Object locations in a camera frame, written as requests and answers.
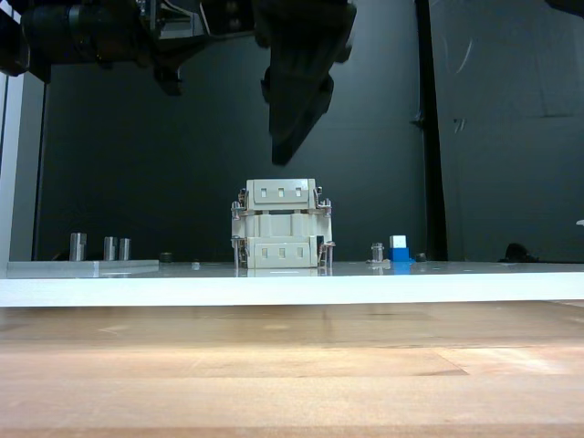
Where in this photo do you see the beige HAN10-E connector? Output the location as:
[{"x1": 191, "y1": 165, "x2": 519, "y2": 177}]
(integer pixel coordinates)
[{"x1": 232, "y1": 178, "x2": 333, "y2": 215}]

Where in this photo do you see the beige connector base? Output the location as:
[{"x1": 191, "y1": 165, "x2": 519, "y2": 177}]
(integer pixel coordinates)
[{"x1": 230, "y1": 212, "x2": 337, "y2": 271}]

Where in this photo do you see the blue and white connector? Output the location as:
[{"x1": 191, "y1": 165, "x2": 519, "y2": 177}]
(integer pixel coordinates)
[{"x1": 387, "y1": 235, "x2": 417, "y2": 266}]

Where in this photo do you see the black upright strip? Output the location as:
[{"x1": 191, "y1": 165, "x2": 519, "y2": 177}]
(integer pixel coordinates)
[{"x1": 412, "y1": 0, "x2": 449, "y2": 262}]

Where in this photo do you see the white upright panel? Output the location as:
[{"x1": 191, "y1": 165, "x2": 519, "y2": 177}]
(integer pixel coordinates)
[{"x1": 0, "y1": 72, "x2": 47, "y2": 266}]

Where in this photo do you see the notched silver metal post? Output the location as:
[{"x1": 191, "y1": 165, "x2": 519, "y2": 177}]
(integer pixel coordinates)
[{"x1": 69, "y1": 232, "x2": 89, "y2": 262}]

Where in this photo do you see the black frame corner bracket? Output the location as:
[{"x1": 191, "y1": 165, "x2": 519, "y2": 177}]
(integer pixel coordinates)
[{"x1": 503, "y1": 242, "x2": 542, "y2": 264}]

